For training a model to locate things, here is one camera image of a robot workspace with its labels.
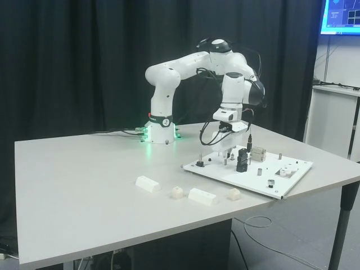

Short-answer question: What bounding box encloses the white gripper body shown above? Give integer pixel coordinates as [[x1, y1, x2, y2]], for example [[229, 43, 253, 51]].
[[211, 130, 245, 154]]

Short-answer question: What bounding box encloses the long white peg holder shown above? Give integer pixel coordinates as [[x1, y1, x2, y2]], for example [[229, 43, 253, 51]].
[[187, 187, 220, 207], [134, 175, 161, 194]]

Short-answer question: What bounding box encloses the black D-SUB plug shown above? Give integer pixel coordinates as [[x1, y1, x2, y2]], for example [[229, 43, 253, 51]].
[[235, 148, 250, 173]]

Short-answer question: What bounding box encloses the white task board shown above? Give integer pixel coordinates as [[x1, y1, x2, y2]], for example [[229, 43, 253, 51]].
[[179, 139, 313, 201]]

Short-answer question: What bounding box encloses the small white plug holder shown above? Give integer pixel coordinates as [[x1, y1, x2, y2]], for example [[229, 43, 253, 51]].
[[228, 187, 242, 201], [170, 186, 184, 200]]

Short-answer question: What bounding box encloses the white cabinet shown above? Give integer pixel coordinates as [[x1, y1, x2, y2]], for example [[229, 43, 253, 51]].
[[305, 84, 360, 163]]

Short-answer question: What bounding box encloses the black table leg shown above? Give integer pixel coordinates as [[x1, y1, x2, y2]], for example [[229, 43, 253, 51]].
[[328, 184, 358, 270]]

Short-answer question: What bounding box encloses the blue screen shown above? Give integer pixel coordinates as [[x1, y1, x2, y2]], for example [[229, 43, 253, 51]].
[[319, 0, 360, 36]]

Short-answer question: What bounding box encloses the black curtain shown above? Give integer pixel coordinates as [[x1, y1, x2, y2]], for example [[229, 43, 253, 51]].
[[0, 0, 323, 254]]

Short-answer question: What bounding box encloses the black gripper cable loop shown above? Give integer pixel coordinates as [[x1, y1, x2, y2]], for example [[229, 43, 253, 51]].
[[199, 120, 223, 147]]

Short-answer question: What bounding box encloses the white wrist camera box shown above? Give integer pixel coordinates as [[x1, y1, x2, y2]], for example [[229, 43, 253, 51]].
[[213, 109, 239, 123]]

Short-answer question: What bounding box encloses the grey floor cable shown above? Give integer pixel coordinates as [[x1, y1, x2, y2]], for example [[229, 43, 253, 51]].
[[243, 215, 332, 270]]

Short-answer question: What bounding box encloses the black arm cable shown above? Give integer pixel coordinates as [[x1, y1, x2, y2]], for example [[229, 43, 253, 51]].
[[195, 38, 267, 114]]

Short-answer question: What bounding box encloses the black table cable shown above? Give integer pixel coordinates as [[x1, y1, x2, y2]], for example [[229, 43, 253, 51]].
[[94, 127, 147, 136]]

